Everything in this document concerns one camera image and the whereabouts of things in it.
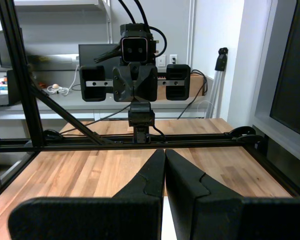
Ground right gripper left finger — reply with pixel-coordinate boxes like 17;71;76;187
7;149;165;240

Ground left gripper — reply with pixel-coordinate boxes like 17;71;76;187
79;64;192;103

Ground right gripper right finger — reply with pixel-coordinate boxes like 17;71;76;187
164;149;300;240

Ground black monitor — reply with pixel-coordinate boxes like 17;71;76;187
78;43;121;74
0;29;23;69

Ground white task board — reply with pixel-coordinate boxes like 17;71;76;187
161;196;178;240

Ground folded tripod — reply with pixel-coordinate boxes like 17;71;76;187
206;47;229;119

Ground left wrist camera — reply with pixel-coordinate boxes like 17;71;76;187
119;23;156;64

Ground white cable bundle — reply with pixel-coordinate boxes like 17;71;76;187
46;83;71;96

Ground black frame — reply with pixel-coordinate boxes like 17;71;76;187
0;0;300;201

